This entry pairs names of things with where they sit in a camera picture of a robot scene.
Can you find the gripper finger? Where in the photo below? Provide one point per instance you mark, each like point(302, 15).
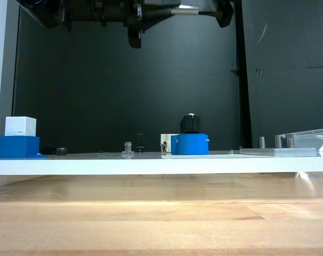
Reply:
point(156, 13)
point(209, 9)

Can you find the black pillar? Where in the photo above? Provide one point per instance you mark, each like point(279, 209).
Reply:
point(242, 80)

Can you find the black clamp block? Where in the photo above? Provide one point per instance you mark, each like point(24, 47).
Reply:
point(190, 124)

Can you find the white connector housing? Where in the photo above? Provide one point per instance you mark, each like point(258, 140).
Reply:
point(165, 138)

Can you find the dark cylindrical plug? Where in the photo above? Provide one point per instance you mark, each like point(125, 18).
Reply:
point(140, 140)

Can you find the blue round holder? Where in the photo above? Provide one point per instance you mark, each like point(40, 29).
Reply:
point(192, 145)

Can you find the clear plastic connector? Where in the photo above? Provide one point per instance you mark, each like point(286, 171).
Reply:
point(127, 146)

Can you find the white cube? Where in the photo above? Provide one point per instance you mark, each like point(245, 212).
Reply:
point(20, 125)

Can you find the black ribbed knob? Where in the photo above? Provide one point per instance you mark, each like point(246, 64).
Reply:
point(62, 151)

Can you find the clear plastic tub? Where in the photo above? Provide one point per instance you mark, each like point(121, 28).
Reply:
point(310, 138)

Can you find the white task board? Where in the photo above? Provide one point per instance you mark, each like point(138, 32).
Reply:
point(150, 166)

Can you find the blue square base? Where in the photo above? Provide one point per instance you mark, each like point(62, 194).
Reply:
point(18, 146)

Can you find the small metal bracket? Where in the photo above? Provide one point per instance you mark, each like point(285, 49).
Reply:
point(162, 149)

